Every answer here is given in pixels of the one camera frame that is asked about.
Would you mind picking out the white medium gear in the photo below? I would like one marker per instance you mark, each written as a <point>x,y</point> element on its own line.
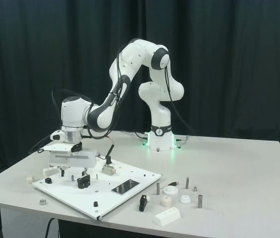
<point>185,199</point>

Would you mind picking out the white large gear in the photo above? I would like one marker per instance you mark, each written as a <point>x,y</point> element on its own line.
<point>170,191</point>

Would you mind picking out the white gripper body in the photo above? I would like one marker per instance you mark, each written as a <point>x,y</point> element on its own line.
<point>80,161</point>

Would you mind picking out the black D-SUB plug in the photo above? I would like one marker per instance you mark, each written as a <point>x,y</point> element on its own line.
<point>142,203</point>

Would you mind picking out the cream small gear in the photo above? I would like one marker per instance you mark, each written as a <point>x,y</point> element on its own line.
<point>166,201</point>
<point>30,180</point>

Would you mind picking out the white peg holder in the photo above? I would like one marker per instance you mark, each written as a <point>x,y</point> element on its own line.
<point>167,217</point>
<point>50,171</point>

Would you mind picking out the thick metal round peg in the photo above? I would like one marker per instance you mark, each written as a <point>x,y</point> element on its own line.
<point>200,201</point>

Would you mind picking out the thin metal round peg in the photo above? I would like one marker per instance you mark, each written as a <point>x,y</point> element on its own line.
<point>187,183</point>

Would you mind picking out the black curtain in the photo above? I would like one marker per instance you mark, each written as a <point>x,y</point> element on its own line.
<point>229,62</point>

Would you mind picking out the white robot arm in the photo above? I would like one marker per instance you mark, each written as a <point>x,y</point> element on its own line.
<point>159,116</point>

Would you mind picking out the metal nut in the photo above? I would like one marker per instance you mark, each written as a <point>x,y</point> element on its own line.
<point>42,202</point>

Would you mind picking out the white task board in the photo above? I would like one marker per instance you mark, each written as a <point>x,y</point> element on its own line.
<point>68,198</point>

